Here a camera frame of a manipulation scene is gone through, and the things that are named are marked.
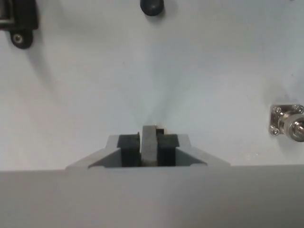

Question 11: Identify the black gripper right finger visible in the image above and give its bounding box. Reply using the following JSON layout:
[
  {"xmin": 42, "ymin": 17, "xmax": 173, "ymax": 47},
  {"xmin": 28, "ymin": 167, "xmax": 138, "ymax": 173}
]
[{"xmin": 155, "ymin": 128, "xmax": 231, "ymax": 167}]

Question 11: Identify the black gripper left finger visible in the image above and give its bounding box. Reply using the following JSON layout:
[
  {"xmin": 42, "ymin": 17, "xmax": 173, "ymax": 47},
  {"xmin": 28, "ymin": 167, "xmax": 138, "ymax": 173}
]
[{"xmin": 65, "ymin": 133, "xmax": 143, "ymax": 170}]

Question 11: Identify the metal square peg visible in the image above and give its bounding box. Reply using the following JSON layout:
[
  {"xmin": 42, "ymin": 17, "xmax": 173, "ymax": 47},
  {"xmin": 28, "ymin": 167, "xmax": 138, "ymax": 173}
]
[{"xmin": 141, "ymin": 125, "xmax": 158, "ymax": 166}]

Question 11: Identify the white task board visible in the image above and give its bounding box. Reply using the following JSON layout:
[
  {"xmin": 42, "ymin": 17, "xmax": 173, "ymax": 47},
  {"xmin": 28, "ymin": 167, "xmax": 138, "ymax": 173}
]
[{"xmin": 0, "ymin": 0, "xmax": 304, "ymax": 172}]

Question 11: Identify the metal BNC plug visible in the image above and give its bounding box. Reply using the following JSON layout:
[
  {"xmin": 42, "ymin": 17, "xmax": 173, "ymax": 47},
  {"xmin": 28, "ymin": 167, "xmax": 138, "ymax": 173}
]
[{"xmin": 288, "ymin": 117, "xmax": 304, "ymax": 143}]

